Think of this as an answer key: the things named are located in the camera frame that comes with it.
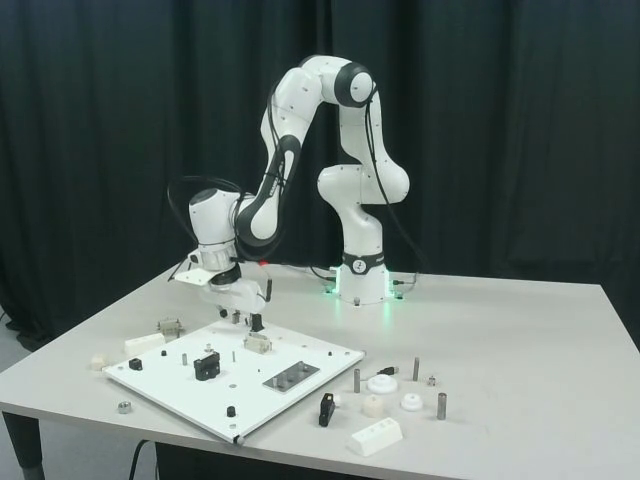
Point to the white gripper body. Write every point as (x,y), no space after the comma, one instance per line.
(235,297)

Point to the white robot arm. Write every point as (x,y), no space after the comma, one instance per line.
(360,240)

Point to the white long peg holder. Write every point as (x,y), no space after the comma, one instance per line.
(375,439)
(145,342)

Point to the thick metal round peg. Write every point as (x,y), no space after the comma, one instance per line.
(443,406)

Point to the black upright block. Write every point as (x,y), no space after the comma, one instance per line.
(257,324)

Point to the thin black rod red tag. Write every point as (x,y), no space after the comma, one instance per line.
(269,291)

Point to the flat white mounting plate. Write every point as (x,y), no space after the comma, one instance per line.
(192,277)

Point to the metal D-SUB connector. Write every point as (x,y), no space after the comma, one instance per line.
(171,326)

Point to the white task board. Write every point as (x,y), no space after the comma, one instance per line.
(200,400)

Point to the black Ethernet plug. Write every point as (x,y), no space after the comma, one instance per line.
(135,364)

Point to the black D-SUB plug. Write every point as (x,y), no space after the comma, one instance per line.
(326,410)

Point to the cream small holder block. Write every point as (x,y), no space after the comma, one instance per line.
(99,363)

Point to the metal nut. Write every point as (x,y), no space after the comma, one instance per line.
(124,407)

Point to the black USB plug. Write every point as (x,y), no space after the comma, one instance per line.
(387,371)

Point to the white large gear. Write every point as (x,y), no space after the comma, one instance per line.
(382,386)

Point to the cream round holder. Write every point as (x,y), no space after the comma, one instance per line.
(374,407)

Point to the white medium gear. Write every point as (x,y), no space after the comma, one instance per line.
(411,402)

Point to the black curtain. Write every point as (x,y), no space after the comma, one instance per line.
(100,125)

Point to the dark table leg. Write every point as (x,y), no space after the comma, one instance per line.
(22,445)

